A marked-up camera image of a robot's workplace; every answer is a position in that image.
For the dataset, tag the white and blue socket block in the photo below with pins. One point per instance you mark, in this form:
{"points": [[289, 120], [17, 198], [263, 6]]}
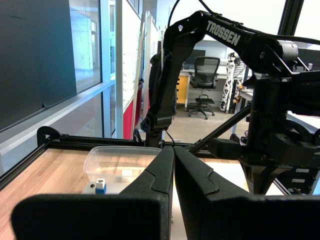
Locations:
{"points": [[100, 187]]}

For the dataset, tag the clear plastic tub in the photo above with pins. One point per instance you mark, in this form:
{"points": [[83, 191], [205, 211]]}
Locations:
{"points": [[112, 160]]}

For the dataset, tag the white lattice stand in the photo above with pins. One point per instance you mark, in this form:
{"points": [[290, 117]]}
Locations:
{"points": [[228, 82]]}

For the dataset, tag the white task board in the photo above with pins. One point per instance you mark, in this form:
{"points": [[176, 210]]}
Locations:
{"points": [[225, 175]]}

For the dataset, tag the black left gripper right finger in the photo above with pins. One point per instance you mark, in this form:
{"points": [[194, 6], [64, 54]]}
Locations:
{"points": [[250, 220]]}

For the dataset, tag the yellow drawer cabinet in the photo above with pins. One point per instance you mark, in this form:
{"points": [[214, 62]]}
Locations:
{"points": [[182, 90]]}

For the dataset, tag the white partition red base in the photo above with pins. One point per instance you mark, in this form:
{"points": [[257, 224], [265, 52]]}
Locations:
{"points": [[128, 62]]}

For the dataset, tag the black computer monitor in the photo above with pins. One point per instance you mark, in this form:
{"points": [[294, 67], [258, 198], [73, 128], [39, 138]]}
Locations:
{"points": [[195, 56]]}

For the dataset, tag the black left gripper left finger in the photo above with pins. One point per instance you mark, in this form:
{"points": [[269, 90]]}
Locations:
{"points": [[100, 217]]}

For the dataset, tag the black office chair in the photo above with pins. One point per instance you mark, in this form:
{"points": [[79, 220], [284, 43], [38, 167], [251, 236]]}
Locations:
{"points": [[205, 75]]}

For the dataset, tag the grey window ledge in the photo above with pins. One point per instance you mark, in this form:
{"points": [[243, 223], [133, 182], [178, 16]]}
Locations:
{"points": [[50, 112]]}

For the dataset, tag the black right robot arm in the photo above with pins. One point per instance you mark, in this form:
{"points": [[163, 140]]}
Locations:
{"points": [[222, 32]]}

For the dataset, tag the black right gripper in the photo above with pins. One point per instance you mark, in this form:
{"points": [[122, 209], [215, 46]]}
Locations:
{"points": [[275, 152]]}

